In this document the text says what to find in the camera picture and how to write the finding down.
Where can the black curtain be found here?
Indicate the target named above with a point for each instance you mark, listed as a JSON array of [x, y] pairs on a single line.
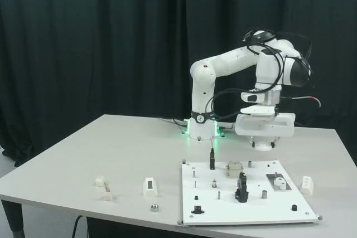
[[83, 40]]

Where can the thick metal round peg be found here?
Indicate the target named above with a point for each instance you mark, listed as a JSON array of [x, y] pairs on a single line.
[[264, 194]]

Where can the white wedge holder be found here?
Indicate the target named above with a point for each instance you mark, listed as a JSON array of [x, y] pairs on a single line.
[[150, 192]]

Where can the white large gear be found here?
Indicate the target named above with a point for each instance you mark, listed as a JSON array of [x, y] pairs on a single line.
[[263, 146]]

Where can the white sloped holder with holes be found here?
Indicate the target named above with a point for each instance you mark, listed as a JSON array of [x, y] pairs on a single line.
[[306, 186]]

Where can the black table leg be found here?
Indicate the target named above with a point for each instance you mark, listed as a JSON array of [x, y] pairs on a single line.
[[14, 218]]

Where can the white peg holder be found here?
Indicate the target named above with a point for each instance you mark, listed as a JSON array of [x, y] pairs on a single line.
[[107, 196]]

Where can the grey metal square peg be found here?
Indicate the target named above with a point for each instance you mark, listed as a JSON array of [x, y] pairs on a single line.
[[193, 172]]

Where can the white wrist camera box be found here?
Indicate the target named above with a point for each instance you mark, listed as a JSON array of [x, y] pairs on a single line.
[[260, 97]]

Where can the beige connector block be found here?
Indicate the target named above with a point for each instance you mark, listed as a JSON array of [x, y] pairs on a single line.
[[233, 171]]

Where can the flat white mounting plate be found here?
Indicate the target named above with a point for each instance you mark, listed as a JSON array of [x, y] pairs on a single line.
[[259, 109]]

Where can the white cube holder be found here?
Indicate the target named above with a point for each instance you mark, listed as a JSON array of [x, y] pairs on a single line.
[[100, 181]]

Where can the black box beneath table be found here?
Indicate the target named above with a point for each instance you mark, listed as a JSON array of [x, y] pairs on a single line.
[[125, 229]]

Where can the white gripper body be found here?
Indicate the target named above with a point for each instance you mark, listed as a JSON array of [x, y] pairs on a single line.
[[265, 126]]

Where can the metal USB plug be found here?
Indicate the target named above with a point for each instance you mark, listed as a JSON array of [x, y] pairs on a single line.
[[149, 185]]

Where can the black D-SUB plug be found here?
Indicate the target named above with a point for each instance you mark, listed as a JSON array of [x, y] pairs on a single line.
[[241, 190]]

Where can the metal BNC plug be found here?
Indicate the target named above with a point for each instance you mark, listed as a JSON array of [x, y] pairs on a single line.
[[214, 184]]

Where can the white medium gear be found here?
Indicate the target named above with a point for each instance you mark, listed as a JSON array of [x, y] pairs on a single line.
[[277, 181]]

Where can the white task board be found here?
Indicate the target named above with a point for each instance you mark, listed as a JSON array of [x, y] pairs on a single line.
[[251, 213]]

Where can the white small gear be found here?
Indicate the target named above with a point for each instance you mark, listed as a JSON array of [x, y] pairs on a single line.
[[282, 187]]

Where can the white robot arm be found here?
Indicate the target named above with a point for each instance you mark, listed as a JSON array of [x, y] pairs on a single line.
[[223, 59]]

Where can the metal hex nut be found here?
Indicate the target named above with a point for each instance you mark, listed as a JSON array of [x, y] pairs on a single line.
[[154, 208]]

